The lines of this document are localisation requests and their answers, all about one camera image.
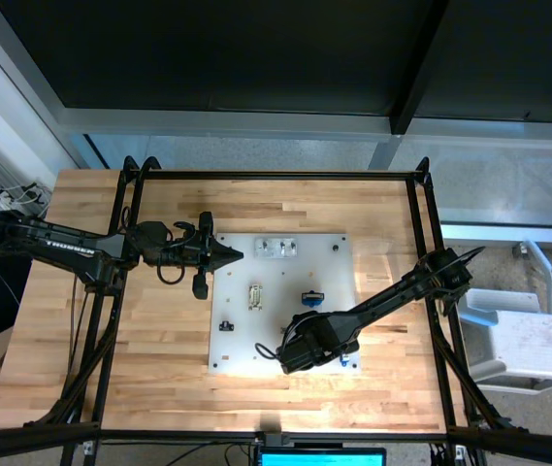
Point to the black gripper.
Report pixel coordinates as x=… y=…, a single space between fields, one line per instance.
x=295 y=363
x=193 y=252

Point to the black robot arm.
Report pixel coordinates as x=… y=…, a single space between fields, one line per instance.
x=392 y=296
x=67 y=247

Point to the white board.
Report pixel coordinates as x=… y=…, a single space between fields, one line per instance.
x=266 y=340

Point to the aluminium bar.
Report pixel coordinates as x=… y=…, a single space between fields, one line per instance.
x=274 y=252

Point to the small blue white-capped plug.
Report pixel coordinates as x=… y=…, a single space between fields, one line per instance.
x=346 y=361

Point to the grey rectangular connector housing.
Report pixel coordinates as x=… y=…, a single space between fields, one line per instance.
x=255 y=297

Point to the black upright clamp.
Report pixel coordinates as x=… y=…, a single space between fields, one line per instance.
x=227 y=325

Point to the blue lit screen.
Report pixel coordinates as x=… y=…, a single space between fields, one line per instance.
x=319 y=458

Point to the clear plastic tub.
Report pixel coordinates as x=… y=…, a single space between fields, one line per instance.
x=377 y=252

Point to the white step stool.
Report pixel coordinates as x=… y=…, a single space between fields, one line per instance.
x=537 y=340

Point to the grey metal stand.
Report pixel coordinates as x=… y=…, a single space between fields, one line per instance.
x=541 y=264

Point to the black room pillar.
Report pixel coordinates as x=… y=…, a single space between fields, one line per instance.
x=418 y=73

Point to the blue and black connector mount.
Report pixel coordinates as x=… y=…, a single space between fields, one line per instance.
x=312 y=302

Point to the small black fixed camera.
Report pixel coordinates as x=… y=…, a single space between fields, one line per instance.
x=271 y=433

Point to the black metal frame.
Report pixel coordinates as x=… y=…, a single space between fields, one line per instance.
x=275 y=173

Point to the black frame clamp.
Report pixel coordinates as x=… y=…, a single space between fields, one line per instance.
x=124 y=170

